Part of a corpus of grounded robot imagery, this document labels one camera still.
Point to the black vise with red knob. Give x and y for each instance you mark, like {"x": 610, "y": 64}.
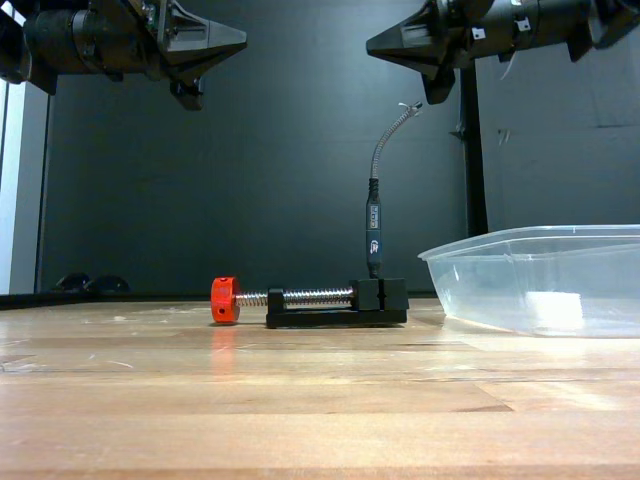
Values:
{"x": 325, "y": 317}

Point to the black aluminium frame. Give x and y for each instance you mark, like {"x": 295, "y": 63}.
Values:
{"x": 100, "y": 301}

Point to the small white block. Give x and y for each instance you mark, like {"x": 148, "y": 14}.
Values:
{"x": 554, "y": 310}

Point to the black USB-C socket adapter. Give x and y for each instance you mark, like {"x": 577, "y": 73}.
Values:
{"x": 374, "y": 252}

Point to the clear plastic tub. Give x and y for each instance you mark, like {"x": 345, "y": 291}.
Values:
{"x": 500, "y": 300}

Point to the black wall column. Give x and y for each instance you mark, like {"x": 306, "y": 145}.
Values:
{"x": 475, "y": 175}

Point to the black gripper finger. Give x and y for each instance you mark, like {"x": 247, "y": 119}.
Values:
{"x": 410, "y": 64}
{"x": 390, "y": 42}
{"x": 220, "y": 35}
{"x": 200, "y": 62}

